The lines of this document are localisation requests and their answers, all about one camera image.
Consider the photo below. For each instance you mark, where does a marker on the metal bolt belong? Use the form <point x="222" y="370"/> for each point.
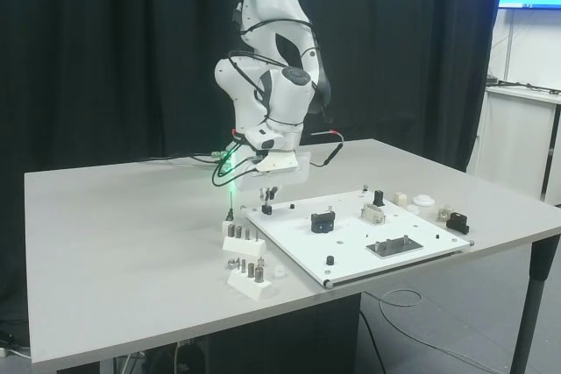
<point x="232" y="263"/>

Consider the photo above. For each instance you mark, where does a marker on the white small gear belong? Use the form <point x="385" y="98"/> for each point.
<point x="279" y="273"/>

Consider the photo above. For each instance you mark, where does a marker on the black table leg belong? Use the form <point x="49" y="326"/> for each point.
<point x="532" y="304"/>

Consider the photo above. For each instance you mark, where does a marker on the small black plug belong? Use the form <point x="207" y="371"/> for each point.
<point x="229" y="215"/>

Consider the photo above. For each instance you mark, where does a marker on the black curtain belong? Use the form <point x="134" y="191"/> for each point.
<point x="87" y="41"/>

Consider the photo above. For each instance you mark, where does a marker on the white large gear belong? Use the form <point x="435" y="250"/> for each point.
<point x="423" y="199"/>

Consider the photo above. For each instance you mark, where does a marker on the long white peg holder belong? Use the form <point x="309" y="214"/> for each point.
<point x="250" y="288"/>
<point x="243" y="247"/>

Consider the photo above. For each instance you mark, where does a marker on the metal BNC plug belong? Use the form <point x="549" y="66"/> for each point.
<point x="261" y="269"/>

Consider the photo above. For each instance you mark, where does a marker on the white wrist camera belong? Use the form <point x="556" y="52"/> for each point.
<point x="263" y="137"/>

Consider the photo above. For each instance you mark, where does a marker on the thick metal peg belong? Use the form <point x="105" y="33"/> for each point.
<point x="252" y="271"/>
<point x="242" y="268"/>
<point x="239" y="231"/>

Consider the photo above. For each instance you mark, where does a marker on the cream plug holder block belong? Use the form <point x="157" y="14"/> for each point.
<point x="399" y="197"/>

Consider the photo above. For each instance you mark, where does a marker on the flat white mount plate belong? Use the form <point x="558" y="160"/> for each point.
<point x="278" y="161"/>

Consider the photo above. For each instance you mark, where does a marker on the black D-SUB plug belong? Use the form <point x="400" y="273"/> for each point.
<point x="458" y="221"/>

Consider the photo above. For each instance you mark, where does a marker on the white cabinet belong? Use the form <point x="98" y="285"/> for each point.
<point x="513" y="142"/>

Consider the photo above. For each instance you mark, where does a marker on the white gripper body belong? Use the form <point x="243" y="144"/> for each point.
<point x="280" y="179"/>

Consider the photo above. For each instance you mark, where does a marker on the silver metal plug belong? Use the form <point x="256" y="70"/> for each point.
<point x="445" y="212"/>

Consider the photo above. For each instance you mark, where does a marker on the white task board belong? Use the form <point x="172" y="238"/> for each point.
<point x="350" y="238"/>

